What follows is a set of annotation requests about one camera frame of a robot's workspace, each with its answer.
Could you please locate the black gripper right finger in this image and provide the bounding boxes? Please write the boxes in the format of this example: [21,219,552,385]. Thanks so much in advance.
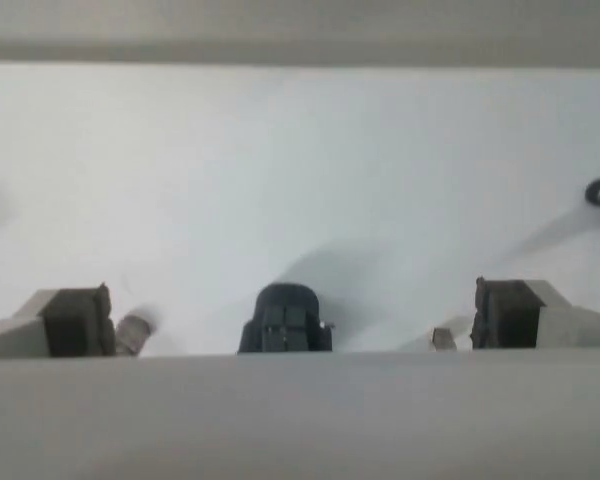
[470,274,600,352]

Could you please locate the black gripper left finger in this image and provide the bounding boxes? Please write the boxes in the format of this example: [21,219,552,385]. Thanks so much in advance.
[0,281,118,360]

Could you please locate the metal round peg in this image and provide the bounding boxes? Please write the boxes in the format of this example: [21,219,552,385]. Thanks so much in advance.
[111,309,155,358]

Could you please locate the metal square peg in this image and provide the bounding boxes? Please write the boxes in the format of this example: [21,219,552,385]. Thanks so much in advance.
[431,325,457,350]

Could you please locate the white task board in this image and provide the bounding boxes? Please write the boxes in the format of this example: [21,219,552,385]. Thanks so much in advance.
[0,61,600,357]

